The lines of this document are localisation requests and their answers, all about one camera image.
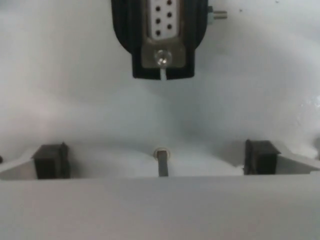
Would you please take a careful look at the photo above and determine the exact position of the white task board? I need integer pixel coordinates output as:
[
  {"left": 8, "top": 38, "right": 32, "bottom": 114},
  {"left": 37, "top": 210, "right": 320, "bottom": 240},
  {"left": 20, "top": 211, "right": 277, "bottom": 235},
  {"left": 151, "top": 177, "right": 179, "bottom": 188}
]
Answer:
[{"left": 0, "top": 0, "right": 320, "bottom": 180}]

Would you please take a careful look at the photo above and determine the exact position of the small metal square peg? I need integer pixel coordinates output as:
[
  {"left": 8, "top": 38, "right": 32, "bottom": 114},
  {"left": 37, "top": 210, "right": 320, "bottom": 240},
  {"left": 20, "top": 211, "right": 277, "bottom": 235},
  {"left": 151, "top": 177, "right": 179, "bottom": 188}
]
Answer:
[{"left": 153, "top": 147, "right": 172, "bottom": 178}]

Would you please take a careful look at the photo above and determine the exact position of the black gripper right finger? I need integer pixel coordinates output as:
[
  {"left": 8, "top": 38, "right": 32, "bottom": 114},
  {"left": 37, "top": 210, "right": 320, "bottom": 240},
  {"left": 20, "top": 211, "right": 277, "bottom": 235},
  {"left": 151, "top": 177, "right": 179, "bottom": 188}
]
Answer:
[{"left": 243, "top": 139, "right": 320, "bottom": 176}]

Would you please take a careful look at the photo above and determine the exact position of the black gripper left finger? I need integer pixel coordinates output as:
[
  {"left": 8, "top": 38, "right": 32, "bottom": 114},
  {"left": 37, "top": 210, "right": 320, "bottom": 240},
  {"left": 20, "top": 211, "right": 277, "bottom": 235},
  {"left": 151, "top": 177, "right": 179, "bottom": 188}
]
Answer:
[{"left": 0, "top": 142, "right": 72, "bottom": 181}]

